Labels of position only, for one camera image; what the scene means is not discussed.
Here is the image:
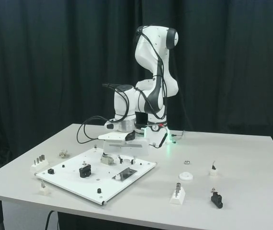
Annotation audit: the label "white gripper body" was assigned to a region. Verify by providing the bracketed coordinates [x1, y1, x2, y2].
[102, 138, 151, 156]

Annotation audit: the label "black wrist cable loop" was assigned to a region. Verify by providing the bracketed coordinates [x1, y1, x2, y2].
[77, 115, 111, 144]

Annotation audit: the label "black curtains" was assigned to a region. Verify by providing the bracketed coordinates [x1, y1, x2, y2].
[0, 0, 273, 173]

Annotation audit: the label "white sloped peg holder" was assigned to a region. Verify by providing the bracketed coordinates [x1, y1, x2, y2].
[169, 189, 186, 206]

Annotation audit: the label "black base cable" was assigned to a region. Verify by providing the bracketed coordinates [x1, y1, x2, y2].
[171, 130, 187, 139]

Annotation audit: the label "black D-SUB plug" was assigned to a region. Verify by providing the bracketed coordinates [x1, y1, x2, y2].
[210, 187, 224, 209]

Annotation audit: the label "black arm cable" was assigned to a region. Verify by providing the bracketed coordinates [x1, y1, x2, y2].
[102, 27, 175, 120]

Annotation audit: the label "white three-peg holder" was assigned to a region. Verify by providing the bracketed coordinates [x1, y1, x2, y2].
[32, 159, 49, 172]

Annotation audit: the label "thin black rod on wire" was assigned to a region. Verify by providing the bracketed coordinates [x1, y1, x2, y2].
[148, 123, 170, 148]

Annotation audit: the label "white task board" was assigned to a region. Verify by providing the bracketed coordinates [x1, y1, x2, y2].
[35, 148, 157, 206]

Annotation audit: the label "white large gear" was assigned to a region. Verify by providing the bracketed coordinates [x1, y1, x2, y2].
[178, 172, 194, 181]

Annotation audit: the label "black cable under table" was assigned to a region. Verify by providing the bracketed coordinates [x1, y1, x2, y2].
[46, 210, 57, 230]

